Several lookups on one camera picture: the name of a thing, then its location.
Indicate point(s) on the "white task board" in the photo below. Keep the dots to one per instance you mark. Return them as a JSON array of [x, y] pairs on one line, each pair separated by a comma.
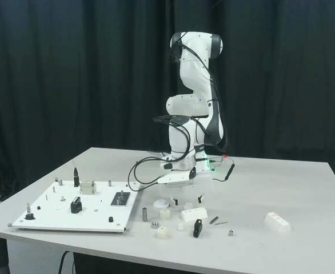
[[99, 211]]

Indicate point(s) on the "white medium gear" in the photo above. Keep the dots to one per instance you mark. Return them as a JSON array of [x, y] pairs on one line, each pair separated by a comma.
[[161, 233], [164, 213]]

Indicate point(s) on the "grey box-shaped connector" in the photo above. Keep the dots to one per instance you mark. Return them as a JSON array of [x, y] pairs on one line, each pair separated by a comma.
[[87, 187]]

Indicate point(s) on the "metal BNC plug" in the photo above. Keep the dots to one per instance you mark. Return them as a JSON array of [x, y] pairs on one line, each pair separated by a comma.
[[28, 209]]

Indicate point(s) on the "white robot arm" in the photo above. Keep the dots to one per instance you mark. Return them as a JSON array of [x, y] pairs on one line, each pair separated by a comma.
[[189, 74]]

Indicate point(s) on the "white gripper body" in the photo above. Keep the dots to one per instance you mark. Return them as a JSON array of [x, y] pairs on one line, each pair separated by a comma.
[[184, 189]]

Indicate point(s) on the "metal bolt nut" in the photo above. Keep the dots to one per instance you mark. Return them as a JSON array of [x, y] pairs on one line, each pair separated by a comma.
[[155, 225]]

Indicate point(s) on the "metal round peg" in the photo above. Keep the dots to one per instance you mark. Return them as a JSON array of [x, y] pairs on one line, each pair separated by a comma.
[[144, 214]]

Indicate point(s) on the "white holder with holes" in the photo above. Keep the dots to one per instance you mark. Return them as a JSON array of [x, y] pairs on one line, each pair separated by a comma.
[[277, 222], [193, 214]]

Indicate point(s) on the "white large gear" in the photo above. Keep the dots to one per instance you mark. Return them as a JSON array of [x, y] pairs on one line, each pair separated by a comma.
[[160, 204]]

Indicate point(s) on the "black USB plug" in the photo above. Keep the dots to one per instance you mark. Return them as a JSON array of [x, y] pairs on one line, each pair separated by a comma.
[[76, 178]]

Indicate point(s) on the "black curtain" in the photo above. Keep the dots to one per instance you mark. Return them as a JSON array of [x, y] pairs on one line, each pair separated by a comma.
[[70, 71]]

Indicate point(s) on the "black Ethernet plug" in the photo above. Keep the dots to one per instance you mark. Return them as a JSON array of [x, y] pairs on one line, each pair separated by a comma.
[[197, 228]]

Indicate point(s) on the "dark metal square peg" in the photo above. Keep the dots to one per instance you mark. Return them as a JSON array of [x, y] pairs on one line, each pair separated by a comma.
[[214, 220]]

